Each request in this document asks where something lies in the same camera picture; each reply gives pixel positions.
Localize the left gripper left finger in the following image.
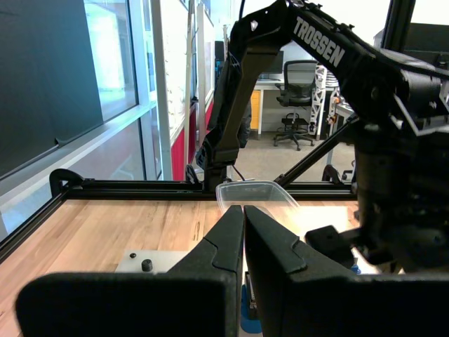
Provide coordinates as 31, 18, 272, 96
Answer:
15, 206, 245, 337

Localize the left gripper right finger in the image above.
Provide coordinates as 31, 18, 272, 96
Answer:
244, 206, 449, 337

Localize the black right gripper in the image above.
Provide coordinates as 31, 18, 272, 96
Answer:
304, 140, 449, 277

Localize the white board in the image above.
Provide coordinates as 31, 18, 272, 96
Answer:
114, 245, 362, 278

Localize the blue and black socket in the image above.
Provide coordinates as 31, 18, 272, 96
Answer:
240, 272, 263, 335

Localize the clear plastic tub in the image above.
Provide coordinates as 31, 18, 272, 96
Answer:
215, 180, 301, 216

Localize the white lattice stand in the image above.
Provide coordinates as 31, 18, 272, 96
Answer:
310, 62, 340, 140

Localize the black office chair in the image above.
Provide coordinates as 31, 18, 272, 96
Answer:
272, 59, 319, 151

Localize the black computer monitor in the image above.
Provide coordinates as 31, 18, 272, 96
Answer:
403, 22, 449, 53
261, 51, 284, 81

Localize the yellow drawer cabinet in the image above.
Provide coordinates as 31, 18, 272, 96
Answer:
250, 90, 262, 131

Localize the white desk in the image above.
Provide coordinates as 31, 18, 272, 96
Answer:
253, 77, 287, 138

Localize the black frame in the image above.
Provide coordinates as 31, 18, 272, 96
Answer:
0, 0, 417, 264

